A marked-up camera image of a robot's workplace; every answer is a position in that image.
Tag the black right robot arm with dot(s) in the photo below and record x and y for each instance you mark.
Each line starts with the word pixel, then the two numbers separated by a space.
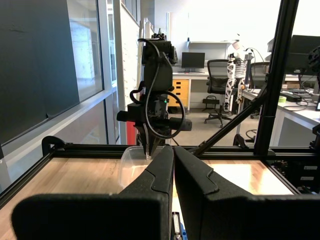
pixel 160 72

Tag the white overhead shelf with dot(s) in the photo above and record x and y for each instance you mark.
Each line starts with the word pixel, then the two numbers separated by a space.
pixel 212 48

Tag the white desk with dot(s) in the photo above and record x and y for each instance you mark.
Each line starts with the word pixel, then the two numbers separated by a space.
pixel 295 112
pixel 197 85

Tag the black office chair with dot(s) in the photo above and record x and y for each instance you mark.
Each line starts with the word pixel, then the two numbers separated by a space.
pixel 258 72
pixel 217 82

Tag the black computer monitor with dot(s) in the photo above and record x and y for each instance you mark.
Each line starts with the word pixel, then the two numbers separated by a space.
pixel 302 55
pixel 193 61

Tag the white humanoid robot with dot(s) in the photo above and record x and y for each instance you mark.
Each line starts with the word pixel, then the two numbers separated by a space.
pixel 235 72

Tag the silver d-sub connector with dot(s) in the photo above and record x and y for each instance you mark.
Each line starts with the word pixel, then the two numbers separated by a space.
pixel 176 225

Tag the black frame corner bracket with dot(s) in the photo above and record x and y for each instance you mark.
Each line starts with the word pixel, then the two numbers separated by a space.
pixel 51 143

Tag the red cylinder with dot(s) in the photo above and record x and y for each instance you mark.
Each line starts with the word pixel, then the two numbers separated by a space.
pixel 130 132

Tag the white board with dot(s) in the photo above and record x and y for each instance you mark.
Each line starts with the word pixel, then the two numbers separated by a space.
pixel 177 207

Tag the black frame diagonal brace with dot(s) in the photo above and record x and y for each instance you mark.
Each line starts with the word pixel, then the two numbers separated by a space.
pixel 230 125

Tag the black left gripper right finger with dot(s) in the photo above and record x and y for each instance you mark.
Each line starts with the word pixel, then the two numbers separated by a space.
pixel 250 217

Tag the green tape roll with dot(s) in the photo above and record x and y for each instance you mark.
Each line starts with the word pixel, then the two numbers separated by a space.
pixel 282 99

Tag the clear plastic tub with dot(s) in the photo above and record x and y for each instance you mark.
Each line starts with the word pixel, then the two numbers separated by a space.
pixel 130 165

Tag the clear rj45 connector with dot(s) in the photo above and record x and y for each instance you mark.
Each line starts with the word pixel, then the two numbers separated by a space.
pixel 148 157

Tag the yellow drawer cabinet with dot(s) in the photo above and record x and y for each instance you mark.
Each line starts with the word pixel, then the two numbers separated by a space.
pixel 182 92

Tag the blue connector mount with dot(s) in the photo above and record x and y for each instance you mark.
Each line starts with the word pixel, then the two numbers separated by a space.
pixel 183 235

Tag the grey window frame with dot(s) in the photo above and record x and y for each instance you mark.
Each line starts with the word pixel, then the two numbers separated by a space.
pixel 103 62

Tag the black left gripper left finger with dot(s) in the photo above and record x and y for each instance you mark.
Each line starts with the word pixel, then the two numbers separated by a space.
pixel 100 217

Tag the black frame rail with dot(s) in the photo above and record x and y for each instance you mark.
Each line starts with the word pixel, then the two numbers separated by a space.
pixel 100 150
pixel 25 178

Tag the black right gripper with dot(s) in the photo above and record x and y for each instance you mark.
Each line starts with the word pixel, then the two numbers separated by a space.
pixel 136 112

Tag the black frame post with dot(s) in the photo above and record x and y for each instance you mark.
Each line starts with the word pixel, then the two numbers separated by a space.
pixel 275 75

